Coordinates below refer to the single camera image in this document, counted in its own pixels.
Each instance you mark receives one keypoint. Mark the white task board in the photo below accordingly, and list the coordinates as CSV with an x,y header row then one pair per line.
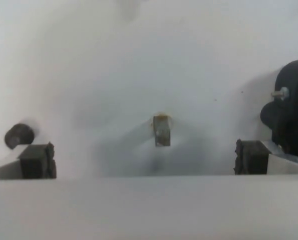
x,y
113,75

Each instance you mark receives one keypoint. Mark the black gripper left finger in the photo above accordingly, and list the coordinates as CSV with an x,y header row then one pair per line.
x,y
36,162

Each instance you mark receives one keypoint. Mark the thin metal square peg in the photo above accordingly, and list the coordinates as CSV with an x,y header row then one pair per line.
x,y
161,132

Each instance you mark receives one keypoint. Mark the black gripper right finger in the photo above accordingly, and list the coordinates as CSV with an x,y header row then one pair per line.
x,y
251,157

